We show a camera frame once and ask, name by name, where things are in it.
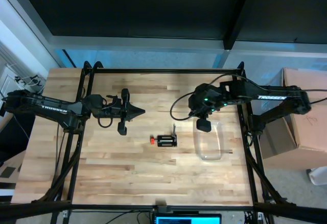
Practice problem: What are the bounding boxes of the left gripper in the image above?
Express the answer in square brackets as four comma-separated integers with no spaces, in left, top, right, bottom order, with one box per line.
[117,88,146,136]

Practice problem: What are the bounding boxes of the black clamp with red knob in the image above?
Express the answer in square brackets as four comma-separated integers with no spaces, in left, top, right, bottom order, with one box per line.
[150,134,178,148]

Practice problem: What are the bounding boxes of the black frame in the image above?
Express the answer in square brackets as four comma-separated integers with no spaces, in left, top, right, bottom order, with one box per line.
[0,60,327,224]

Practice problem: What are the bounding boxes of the blue screen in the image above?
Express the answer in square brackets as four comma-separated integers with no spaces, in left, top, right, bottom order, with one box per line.
[152,213,222,224]

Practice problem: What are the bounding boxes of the cardboard box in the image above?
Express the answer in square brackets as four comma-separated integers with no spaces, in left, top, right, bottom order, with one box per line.
[260,67,327,171]

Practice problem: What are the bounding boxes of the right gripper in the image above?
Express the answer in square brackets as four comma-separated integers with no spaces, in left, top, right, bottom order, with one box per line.
[189,83,213,134]

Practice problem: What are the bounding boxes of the clear plastic container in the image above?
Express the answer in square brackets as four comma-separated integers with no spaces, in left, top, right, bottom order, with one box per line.
[195,118,226,163]

